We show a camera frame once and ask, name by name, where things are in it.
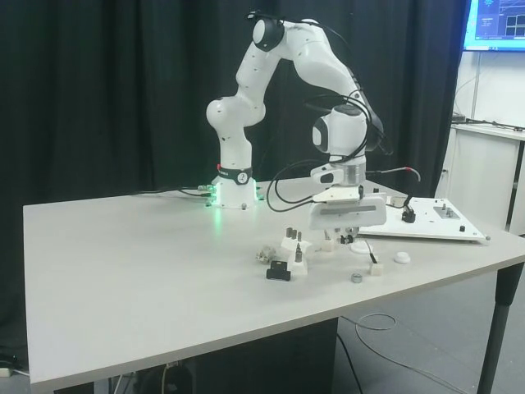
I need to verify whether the black D-SUB plug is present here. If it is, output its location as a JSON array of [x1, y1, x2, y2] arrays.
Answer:
[[265, 259, 293, 284]]

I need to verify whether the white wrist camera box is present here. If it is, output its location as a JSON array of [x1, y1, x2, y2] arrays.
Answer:
[[310, 166, 340, 186]]

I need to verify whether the clear Ethernet plug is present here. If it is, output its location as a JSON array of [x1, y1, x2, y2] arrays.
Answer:
[[253, 242, 275, 263]]

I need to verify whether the white flat mounting plate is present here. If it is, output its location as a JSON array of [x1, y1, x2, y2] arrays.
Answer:
[[313, 187, 358, 205]]

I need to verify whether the black table leg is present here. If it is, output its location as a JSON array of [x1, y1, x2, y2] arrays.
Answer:
[[477, 262, 525, 394]]

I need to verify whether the white tall plug holder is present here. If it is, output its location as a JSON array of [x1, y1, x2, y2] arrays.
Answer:
[[280, 236, 316, 259]]

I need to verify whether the black curtain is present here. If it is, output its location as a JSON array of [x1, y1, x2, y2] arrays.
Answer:
[[0, 0, 468, 366]]

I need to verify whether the white cabinet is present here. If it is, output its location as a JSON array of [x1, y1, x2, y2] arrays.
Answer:
[[434, 122, 525, 237]]

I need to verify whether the white task board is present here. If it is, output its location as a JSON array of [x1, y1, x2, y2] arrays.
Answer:
[[357, 195, 491, 247]]

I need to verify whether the white wedge peg holder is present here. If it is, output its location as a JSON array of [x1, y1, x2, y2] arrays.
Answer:
[[285, 253, 309, 278]]

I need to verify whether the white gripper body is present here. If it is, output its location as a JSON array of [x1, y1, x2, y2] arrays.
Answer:
[[309, 193, 387, 231]]

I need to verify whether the black base cable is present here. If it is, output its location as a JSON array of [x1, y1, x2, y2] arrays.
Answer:
[[137, 186, 217, 202]]

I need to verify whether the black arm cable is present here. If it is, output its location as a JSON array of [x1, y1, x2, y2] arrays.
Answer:
[[244, 11, 389, 214]]

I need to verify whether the grey floor cable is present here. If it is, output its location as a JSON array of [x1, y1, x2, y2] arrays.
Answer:
[[342, 313, 467, 394]]

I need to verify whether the blue screen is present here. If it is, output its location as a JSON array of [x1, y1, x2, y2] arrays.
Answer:
[[463, 0, 525, 53]]

